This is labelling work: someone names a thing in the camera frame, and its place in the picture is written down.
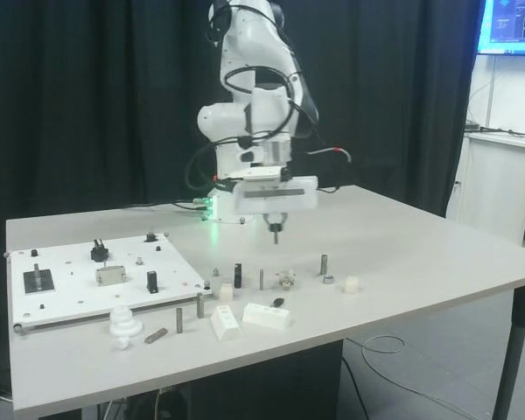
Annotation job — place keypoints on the small white holder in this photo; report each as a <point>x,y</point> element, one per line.
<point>226,292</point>
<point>352,284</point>

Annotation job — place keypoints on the black upright plug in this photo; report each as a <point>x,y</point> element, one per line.
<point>152,282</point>

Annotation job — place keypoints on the dark table leg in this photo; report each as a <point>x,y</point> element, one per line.
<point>518,350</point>

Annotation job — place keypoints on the black USB plug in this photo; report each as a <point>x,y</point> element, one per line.
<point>237,275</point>

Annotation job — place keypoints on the white large gear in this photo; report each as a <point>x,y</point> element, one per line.
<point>129,332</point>

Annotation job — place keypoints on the metal BNC plug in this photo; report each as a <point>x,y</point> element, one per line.
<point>286,278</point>

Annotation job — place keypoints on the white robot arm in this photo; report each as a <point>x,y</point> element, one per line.
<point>245,52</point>

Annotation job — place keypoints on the thick metal round peg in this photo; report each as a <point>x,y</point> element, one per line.
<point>323,265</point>

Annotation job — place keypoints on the small black plug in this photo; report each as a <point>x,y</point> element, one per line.
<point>278,301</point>

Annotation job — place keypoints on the white small gear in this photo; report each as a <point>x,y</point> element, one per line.
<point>121,345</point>

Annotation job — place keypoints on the thin metal round peg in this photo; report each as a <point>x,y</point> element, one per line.
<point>261,280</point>

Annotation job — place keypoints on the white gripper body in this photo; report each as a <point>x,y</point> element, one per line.
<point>275,197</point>

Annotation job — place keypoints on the small metal bolt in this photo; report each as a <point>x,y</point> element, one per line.
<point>216,272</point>

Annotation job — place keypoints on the metal square peg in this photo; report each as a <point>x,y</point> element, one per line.
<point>275,237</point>
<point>155,336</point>

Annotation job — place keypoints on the black curtain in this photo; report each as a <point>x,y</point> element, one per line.
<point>92,109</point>

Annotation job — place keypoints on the white cabinet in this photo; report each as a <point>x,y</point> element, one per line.
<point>499,184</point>

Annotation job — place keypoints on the white medium gear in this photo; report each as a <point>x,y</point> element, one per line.
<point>121,314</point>

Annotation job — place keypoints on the white peg holder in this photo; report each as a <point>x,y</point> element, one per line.
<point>225,324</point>
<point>267,316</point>

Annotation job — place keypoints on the black box under table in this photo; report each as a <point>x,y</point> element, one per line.
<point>245,385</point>

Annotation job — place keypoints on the blue screen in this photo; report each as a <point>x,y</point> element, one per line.
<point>514,24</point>

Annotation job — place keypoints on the white task board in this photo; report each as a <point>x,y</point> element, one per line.
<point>83,297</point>

